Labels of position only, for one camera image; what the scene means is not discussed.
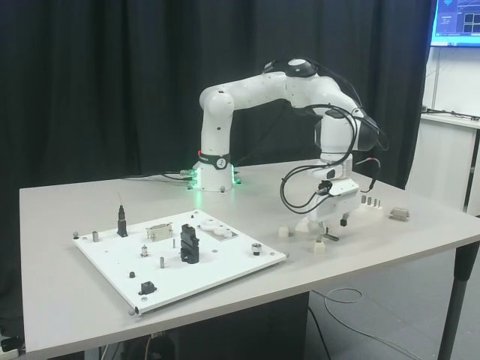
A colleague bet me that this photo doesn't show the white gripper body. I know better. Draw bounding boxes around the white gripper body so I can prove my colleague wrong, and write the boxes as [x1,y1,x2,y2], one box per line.
[307,190,358,227]

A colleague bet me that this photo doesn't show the white cabinet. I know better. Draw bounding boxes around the white cabinet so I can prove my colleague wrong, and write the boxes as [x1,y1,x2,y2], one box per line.
[403,46,480,218]

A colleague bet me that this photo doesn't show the black stepped block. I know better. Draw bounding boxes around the black stepped block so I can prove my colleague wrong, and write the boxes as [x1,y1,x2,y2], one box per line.
[178,223,200,264]

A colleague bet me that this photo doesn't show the dark table leg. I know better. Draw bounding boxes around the dark table leg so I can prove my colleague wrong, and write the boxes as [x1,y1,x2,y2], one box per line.
[436,246,473,360]

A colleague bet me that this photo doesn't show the white task board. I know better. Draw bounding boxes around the white task board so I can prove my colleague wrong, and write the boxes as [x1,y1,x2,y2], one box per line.
[72,209,288,317]

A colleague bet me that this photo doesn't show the blue screen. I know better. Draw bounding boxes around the blue screen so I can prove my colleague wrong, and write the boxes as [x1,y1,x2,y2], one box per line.
[430,0,480,48]

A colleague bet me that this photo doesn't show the black curtain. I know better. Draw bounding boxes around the black curtain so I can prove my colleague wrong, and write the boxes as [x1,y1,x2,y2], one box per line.
[0,0,440,327]

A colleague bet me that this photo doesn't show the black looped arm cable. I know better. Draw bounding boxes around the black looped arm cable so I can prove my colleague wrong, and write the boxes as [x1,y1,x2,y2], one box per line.
[279,103,362,215]

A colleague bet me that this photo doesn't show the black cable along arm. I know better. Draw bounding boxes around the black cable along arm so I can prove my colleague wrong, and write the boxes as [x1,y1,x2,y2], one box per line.
[309,58,388,152]

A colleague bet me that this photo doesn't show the grey floor cable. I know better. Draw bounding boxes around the grey floor cable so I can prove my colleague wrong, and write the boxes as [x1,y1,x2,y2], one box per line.
[324,287,455,341]

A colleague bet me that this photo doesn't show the black base cables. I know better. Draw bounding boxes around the black base cables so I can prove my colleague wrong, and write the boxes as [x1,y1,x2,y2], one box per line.
[125,169,197,182]

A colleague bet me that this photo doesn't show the black plug with thin cable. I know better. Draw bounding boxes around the black plug with thin cable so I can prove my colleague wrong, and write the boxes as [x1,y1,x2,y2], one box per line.
[116,193,129,238]

